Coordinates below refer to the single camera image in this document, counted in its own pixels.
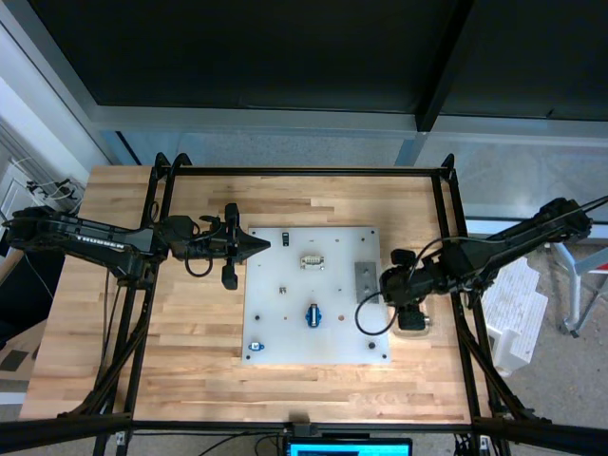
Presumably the white task board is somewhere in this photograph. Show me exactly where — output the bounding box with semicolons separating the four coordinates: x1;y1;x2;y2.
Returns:
241;226;393;366

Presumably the blue round holder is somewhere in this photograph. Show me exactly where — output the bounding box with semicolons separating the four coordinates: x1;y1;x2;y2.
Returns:
302;303;325;329

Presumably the grey aluminium bar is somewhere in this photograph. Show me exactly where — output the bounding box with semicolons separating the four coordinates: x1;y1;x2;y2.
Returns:
354;260;377;304

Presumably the black case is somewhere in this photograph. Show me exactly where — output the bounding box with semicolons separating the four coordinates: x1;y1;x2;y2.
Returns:
0;249;61;333

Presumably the black table-level camera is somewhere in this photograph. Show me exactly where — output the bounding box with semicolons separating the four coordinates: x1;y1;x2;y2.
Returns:
290;413;314;437

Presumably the black table frame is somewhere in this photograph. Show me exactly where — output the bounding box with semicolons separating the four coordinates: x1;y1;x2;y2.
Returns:
0;151;608;456

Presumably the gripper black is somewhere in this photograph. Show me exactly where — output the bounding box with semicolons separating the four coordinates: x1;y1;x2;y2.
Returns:
206;202;272;292
391;249;431;333

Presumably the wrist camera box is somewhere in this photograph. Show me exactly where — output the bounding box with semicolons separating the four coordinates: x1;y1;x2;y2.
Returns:
378;268;398;306

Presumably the clear plastic tub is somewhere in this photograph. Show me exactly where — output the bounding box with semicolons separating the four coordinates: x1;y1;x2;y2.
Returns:
387;279;436;341

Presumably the power strip with plugs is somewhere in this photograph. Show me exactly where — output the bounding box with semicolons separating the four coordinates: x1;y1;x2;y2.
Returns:
16;159;85;203

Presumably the laptop screen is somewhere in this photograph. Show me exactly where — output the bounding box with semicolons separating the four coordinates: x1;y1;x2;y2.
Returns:
283;437;413;456

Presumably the cardboard box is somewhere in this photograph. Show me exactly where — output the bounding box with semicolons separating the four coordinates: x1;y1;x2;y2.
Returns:
0;318;48;381

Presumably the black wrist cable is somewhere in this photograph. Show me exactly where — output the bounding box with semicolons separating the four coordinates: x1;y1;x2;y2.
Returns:
183;250;214;278
354;237;476;338

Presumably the white step stool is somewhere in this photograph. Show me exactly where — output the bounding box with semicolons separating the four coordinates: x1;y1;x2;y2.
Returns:
479;256;556;379

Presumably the black wall pillar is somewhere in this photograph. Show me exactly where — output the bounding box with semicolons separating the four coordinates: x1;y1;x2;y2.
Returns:
415;0;477;133

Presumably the grey metal stand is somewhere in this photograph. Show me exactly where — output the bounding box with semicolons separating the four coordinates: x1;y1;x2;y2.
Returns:
536;232;608;339

